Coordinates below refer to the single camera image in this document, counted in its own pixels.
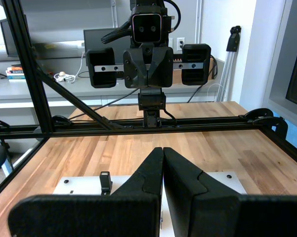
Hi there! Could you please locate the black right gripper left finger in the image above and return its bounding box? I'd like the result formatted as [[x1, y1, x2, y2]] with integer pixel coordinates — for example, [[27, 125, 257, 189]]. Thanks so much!
[[7, 147, 164, 237]]

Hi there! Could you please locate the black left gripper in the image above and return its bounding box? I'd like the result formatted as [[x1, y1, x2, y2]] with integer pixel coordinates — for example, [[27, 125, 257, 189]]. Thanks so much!
[[85, 42, 212, 89]]

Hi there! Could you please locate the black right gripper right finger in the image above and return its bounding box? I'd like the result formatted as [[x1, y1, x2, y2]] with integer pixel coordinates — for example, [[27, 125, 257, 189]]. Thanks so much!
[[163, 147, 297, 237]]

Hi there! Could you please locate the white board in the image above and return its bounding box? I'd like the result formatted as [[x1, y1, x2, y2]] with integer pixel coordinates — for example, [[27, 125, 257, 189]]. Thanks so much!
[[53, 171, 248, 237]]

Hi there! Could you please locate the black computer monitor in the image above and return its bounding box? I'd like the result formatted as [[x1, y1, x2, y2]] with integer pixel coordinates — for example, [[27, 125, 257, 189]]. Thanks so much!
[[83, 28, 132, 60], [0, 18, 22, 58]]

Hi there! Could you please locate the black and silver tripod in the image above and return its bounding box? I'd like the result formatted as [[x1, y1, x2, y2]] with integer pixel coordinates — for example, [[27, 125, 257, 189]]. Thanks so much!
[[217, 25, 243, 102]]

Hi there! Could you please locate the stack of books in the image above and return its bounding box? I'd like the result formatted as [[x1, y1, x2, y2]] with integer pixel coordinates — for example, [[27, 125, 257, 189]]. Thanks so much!
[[5, 66, 27, 81]]

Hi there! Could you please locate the white desk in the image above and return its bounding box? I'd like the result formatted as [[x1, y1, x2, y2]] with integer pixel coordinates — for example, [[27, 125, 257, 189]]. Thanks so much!
[[0, 57, 229, 111]]

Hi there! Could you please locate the black USB socket mount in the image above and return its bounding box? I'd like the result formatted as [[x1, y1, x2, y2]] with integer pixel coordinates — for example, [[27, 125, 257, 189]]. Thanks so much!
[[99, 171, 114, 197]]

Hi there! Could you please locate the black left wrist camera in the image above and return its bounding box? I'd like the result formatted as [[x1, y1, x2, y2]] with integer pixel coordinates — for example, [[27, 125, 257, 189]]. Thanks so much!
[[131, 12, 163, 44]]

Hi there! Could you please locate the black braided cable loop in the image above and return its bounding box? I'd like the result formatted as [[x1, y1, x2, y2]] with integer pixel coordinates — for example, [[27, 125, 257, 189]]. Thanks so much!
[[101, 21, 133, 45]]

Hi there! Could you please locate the thin black cable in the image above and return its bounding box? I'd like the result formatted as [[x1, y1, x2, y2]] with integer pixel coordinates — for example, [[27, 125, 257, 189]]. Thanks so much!
[[163, 0, 181, 34]]

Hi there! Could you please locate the white cable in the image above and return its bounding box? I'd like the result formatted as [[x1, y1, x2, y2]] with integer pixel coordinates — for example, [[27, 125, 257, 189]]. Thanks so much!
[[53, 50, 86, 84]]

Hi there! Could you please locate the black aluminium frame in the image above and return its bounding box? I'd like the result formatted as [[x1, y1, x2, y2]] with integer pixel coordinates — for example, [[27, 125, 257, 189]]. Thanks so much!
[[0, 0, 297, 198]]

